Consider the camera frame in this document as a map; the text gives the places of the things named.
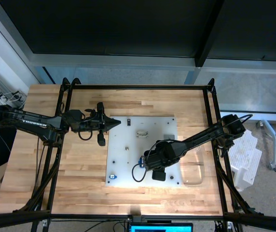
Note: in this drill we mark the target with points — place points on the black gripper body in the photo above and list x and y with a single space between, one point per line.
101 120
158 157

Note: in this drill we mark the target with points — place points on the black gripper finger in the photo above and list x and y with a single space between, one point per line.
111 120
111 125

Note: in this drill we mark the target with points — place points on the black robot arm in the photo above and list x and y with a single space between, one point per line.
31 122
200 136

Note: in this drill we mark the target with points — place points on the small black plug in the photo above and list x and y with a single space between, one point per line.
128 122

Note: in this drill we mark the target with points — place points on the blue round connector holder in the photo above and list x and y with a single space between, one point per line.
141 164

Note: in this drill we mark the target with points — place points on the grey metal peg block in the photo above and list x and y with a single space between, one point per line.
168 136

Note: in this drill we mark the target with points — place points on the white connector housing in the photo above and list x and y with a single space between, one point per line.
142 134

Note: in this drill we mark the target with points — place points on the white plastic board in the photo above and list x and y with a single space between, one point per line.
128 174

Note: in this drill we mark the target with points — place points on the clear plastic tub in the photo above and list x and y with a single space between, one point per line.
193 174

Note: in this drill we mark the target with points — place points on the blue square holder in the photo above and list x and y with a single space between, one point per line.
109 177

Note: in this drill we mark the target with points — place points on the blue laptop screen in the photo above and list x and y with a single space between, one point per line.
161 228

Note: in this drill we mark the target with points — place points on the black metal frame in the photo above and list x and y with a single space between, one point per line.
138 87

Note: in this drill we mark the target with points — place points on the black table-level camera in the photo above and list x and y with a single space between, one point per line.
137 218

